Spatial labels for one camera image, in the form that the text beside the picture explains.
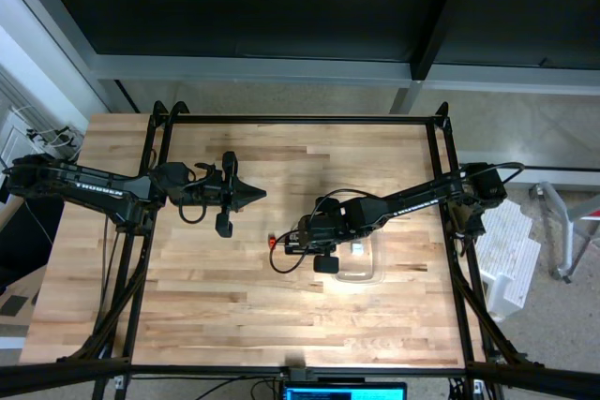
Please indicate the black aluminium frame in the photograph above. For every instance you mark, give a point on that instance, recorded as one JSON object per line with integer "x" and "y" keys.
{"x": 281, "y": 118}

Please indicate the white power strip with plugs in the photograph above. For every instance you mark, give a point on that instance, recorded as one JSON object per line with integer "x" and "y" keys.
{"x": 51, "y": 140}

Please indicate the laptop screen with blue edge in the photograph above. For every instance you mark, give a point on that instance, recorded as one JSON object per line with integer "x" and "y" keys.
{"x": 344, "y": 391}

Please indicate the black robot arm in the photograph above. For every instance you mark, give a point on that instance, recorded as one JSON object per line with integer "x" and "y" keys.
{"x": 412, "y": 198}
{"x": 94, "y": 187}

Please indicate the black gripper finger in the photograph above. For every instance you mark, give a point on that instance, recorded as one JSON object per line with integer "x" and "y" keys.
{"x": 248, "y": 189}
{"x": 247, "y": 197}

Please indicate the white stepped plastic block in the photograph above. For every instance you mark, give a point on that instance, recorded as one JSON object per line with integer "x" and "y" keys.
{"x": 506, "y": 255}

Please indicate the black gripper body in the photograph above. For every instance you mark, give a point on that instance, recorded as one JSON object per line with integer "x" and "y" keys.
{"x": 328, "y": 226}
{"x": 206, "y": 194}

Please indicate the clear plastic tub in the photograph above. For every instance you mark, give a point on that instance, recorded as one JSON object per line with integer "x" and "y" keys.
{"x": 375, "y": 264}

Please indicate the black case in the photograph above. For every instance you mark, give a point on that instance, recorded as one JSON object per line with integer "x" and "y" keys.
{"x": 23, "y": 241}

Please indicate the black low camera mount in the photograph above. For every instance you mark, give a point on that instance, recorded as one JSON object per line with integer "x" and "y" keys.
{"x": 296, "y": 372}

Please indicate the small white connector housing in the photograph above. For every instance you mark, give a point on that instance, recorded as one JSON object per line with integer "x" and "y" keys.
{"x": 358, "y": 248}

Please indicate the grey metal stand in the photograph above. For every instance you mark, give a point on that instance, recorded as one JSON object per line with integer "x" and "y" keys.
{"x": 569, "y": 231}

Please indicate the black vise with red knob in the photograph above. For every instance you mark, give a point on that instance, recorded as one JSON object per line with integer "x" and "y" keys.
{"x": 272, "y": 241}

